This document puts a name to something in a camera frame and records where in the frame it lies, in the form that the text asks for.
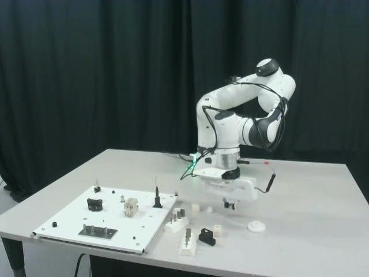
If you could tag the black D-SUB plug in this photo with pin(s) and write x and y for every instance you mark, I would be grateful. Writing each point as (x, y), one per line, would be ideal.
(207, 236)

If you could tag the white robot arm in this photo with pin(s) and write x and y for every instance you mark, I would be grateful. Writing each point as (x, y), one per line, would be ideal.
(227, 95)

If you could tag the flat white mounting plate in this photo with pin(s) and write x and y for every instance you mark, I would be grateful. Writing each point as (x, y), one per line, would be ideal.
(210, 173)

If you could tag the metal round peg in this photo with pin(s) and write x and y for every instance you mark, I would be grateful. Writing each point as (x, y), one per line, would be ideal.
(188, 233)

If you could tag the small ivory block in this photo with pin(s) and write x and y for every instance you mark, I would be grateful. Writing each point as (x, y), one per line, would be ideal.
(218, 231)
(195, 208)

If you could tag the white large gear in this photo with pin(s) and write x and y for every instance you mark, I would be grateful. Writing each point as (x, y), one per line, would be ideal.
(256, 226)

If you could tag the white task board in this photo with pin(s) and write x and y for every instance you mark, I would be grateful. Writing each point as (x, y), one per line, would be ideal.
(69, 213)

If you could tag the black curtain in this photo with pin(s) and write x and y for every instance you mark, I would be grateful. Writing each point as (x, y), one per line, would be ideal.
(86, 72)

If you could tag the metal square peg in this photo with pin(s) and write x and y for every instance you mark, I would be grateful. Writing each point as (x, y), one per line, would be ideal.
(183, 214)

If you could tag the dark table leg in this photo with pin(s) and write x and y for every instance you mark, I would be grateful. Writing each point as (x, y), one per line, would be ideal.
(13, 256)

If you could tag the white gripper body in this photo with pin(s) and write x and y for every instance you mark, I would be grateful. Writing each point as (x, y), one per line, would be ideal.
(245, 191)

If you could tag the black plug with thin pin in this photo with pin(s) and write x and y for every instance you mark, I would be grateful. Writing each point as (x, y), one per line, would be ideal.
(97, 189)

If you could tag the white peg holder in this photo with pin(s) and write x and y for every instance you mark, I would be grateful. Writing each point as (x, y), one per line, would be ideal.
(187, 251)
(173, 228)

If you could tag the tall black plug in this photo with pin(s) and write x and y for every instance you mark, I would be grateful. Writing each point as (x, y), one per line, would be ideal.
(157, 199)

